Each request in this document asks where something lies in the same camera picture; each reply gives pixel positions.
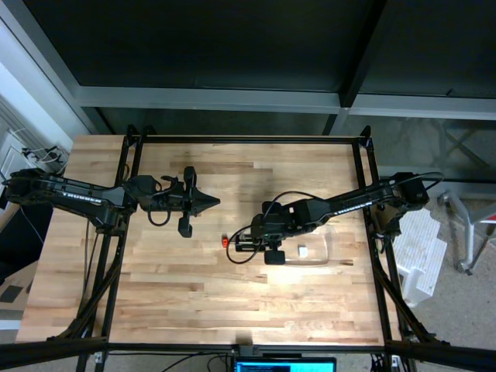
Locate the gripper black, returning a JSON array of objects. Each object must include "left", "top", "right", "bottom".
[
  {"left": 162, "top": 166, "right": 221, "bottom": 238},
  {"left": 251, "top": 201, "right": 288, "bottom": 267}
]

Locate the clear plastic tub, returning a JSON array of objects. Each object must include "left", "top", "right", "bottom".
[{"left": 284, "top": 226, "right": 337, "bottom": 268}]

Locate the blue-edged screen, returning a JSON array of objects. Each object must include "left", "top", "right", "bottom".
[{"left": 233, "top": 356, "right": 337, "bottom": 372}]

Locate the grey metal chair base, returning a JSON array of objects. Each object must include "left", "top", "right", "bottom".
[{"left": 437, "top": 191, "right": 496, "bottom": 276}]

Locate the brown cardboard box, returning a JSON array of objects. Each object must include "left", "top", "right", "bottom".
[{"left": 0, "top": 259, "right": 40, "bottom": 311}]

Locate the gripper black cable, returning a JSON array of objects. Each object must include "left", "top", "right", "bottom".
[
  {"left": 146, "top": 174, "right": 180, "bottom": 228},
  {"left": 226, "top": 222, "right": 269, "bottom": 265}
]

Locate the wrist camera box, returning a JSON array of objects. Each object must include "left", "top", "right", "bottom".
[{"left": 123, "top": 174, "right": 160, "bottom": 206}]

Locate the black low camera mount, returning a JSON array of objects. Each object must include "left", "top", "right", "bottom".
[{"left": 231, "top": 337, "right": 260, "bottom": 357}]

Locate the black and white cable bundle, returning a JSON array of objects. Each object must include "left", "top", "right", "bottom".
[{"left": 21, "top": 145, "right": 69, "bottom": 171}]

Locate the black metal frame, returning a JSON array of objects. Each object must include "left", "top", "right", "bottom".
[{"left": 0, "top": 124, "right": 496, "bottom": 372}]

